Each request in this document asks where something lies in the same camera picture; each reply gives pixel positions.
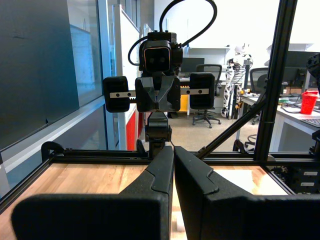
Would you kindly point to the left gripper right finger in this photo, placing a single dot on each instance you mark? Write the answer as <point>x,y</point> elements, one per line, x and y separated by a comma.
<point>250,217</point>

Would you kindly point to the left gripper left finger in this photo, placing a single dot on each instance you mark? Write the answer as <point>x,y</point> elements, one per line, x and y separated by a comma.
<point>100,217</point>

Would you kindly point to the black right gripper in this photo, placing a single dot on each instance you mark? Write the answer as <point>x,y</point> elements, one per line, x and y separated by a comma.
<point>116,85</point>

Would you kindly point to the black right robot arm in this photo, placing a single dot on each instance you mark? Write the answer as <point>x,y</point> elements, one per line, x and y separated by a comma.
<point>158,130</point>

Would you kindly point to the yellow panel cabinet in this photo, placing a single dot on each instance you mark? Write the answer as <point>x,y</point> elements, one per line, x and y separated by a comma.
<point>184,103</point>

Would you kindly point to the red panel cabinet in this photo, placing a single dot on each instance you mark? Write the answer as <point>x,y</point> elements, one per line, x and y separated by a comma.
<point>131,130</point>

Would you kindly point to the black computer monitor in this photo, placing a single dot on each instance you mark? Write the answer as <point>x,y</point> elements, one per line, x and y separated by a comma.
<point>193,65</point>

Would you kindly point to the black office chair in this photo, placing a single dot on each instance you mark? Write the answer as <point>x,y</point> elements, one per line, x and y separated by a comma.
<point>206,117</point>
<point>257,80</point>

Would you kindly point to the black equipment with white labels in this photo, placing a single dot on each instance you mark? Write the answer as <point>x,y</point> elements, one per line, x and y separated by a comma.
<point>287,177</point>

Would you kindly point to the white black striped robot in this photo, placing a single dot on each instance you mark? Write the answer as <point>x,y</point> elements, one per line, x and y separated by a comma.
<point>236,75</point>

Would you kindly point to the white desk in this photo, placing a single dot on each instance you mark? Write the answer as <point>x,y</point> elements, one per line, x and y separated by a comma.
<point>287,115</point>

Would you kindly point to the red container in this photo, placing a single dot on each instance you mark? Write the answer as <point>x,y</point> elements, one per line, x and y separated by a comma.
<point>309,103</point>

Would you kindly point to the black curved frame bracket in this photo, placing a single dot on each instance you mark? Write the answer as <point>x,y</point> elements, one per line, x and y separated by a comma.
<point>50,146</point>

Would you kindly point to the black metal frame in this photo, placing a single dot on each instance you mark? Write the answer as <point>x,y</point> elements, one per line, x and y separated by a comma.
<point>275,75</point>

